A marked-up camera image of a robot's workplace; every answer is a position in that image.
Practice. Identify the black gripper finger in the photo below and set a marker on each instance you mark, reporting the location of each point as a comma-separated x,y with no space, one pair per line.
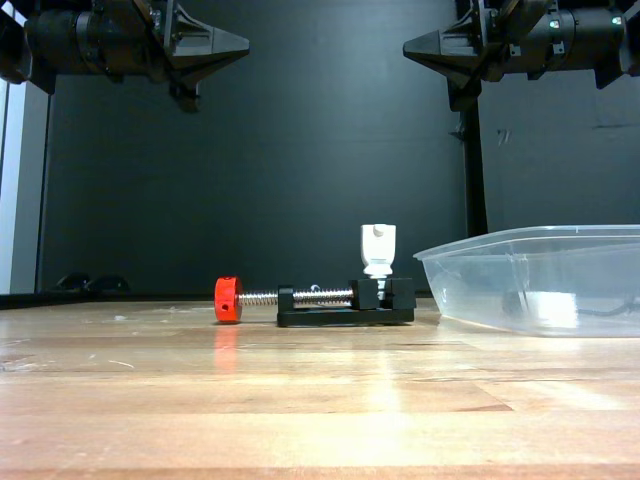
197,67
457,67
210,42
450,42

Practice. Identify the white power receptacle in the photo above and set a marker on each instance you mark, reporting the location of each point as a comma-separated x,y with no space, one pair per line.
378,250

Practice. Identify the clear plastic tub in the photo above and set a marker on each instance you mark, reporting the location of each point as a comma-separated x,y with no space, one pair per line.
475,300

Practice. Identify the small white square piece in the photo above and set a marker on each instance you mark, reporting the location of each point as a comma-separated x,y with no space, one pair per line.
550,306

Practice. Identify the black vise with red knob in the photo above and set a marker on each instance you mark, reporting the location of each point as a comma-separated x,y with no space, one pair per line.
345,318

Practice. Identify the black vertical post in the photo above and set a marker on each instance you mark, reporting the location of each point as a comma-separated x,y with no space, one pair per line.
475,175

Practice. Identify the black arched frame bracket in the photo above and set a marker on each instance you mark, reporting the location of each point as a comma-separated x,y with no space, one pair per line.
107,283
74,281

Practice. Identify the black metal frame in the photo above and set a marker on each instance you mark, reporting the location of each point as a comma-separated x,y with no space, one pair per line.
100,299

